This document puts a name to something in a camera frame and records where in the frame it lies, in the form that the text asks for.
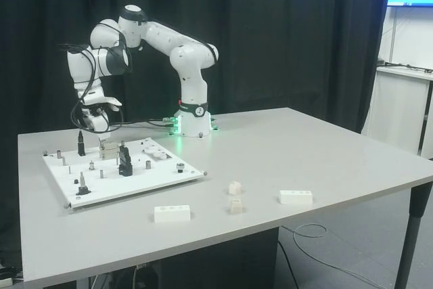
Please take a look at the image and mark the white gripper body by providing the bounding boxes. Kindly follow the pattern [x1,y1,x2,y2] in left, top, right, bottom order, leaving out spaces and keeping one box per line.
[82,112,112,133]

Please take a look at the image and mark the white cabinet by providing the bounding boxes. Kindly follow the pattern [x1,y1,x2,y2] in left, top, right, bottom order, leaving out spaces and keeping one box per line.
[363,65,433,160]

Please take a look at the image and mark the black curtain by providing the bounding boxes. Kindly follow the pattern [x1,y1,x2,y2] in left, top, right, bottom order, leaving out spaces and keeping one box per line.
[0,0,396,269]

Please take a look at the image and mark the white round-hole peg holder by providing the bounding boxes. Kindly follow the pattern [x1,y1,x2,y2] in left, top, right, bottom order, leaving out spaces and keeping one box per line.
[154,204,191,224]

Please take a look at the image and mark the black metal-tipped plug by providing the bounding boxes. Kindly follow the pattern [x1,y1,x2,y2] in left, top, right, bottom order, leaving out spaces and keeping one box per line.
[76,172,91,197]

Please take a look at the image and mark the black floor cable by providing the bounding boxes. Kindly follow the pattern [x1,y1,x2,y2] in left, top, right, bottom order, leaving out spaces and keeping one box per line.
[277,240,300,289]

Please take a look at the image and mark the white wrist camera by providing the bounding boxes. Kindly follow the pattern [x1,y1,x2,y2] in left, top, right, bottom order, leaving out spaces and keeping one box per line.
[81,89,104,104]

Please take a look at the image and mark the black base cable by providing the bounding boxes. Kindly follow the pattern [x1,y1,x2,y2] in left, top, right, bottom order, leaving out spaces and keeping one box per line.
[128,118,179,129]

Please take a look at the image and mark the white task board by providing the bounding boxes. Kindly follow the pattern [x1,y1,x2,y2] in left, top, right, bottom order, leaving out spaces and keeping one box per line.
[42,137,208,210]

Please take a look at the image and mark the tall black plug with wire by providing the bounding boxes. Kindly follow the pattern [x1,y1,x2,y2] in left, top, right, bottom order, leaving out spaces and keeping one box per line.
[76,129,87,158]

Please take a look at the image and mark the black box under table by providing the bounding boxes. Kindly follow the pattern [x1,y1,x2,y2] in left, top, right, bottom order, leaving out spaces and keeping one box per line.
[77,226,281,289]

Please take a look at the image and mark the thin grey floor cable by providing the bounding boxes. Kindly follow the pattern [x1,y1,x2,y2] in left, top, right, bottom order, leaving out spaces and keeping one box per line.
[291,223,403,285]

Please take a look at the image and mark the white square-hole peg holder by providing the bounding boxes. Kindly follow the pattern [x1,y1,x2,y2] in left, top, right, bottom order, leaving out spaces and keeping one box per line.
[279,189,313,205]

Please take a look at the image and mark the dark grey table leg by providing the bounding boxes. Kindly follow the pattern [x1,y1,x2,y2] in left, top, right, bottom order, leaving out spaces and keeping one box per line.
[394,180,426,289]

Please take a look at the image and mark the white flat mounting plate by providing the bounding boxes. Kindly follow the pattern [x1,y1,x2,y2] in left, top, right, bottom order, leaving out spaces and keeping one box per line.
[96,97,122,111]

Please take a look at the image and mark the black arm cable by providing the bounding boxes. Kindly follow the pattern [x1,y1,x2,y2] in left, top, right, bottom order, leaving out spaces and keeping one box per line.
[57,42,219,134]

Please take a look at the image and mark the grey connector block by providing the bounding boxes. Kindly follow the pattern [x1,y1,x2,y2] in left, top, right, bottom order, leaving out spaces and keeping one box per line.
[99,142,120,161]

